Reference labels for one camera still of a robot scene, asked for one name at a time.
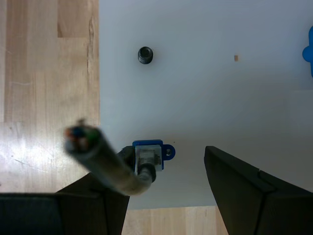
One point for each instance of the white plastic board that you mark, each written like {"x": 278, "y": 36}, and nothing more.
{"x": 207, "y": 98}

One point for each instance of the blue d-sub connector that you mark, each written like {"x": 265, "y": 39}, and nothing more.
{"x": 308, "y": 52}

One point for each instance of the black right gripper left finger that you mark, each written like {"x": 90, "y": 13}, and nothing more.
{"x": 73, "y": 213}

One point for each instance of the black round screw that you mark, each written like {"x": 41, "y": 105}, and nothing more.
{"x": 145, "y": 55}

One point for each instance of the blue rj45 socket holder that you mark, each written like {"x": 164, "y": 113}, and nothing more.
{"x": 146, "y": 143}

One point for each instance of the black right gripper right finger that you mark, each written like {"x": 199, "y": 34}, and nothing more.
{"x": 249, "y": 203}

